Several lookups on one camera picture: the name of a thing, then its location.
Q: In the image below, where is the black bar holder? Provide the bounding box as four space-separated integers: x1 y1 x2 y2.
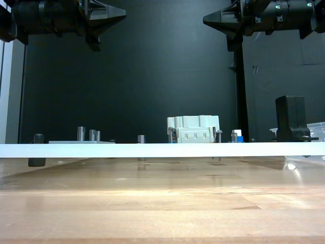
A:
270 95 319 143

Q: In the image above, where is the white taskboard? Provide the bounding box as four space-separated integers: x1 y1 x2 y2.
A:
0 141 325 159

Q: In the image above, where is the beige connector housing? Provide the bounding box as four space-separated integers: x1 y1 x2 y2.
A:
167 115 220 144

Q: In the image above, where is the grey peg plate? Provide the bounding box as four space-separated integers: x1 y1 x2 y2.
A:
48 140 116 145

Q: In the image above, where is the black threaded bolt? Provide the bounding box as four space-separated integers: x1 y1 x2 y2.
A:
27 133 47 167

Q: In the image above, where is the clear plastic tub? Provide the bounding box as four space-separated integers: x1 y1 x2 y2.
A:
269 121 325 163

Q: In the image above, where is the black aluminium frame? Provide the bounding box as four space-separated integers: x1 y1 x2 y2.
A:
227 49 251 142

